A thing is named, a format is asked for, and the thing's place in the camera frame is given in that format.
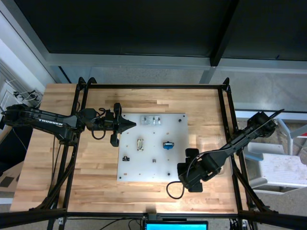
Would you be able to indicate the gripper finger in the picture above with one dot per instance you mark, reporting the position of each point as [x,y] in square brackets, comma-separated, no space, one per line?
[127,121]
[126,127]

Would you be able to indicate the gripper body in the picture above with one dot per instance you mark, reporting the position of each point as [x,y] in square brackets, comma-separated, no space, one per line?
[116,119]
[192,153]

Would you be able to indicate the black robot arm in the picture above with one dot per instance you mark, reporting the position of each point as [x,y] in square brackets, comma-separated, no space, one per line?
[48,122]
[239,141]

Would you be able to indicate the beige multi-pin connector housing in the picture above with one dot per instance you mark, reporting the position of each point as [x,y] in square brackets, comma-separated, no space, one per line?
[140,145]

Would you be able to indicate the blue d-sub connector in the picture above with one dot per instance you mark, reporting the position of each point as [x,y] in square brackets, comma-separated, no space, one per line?
[168,145]

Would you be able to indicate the clear plastic tub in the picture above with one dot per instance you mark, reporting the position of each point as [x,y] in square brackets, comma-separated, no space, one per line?
[206,146]

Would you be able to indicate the small black socket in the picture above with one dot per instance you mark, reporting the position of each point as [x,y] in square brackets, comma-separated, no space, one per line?
[125,158]

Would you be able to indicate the white mounting board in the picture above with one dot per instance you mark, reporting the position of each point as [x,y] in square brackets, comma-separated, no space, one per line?
[148,167]

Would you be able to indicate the blue laptop screen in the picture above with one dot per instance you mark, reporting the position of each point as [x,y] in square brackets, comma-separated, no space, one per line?
[175,226]

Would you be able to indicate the white step stool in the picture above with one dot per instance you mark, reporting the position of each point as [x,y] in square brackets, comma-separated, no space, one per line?
[283,167]

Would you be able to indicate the black aluminium frame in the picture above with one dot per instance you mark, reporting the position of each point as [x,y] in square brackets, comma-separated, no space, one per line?
[144,86]

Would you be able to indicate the small black camera box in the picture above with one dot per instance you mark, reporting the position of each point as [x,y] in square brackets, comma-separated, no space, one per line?
[151,214]

